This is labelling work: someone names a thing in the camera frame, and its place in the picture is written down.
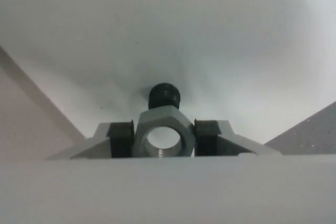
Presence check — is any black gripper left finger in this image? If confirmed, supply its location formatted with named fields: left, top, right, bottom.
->
left=47, top=121, right=135, bottom=160

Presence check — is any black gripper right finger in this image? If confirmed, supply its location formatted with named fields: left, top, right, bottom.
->
left=194, top=119, right=283, bottom=158

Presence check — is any grey hex bolt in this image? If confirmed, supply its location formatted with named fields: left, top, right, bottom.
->
left=132, top=82, right=196, bottom=158

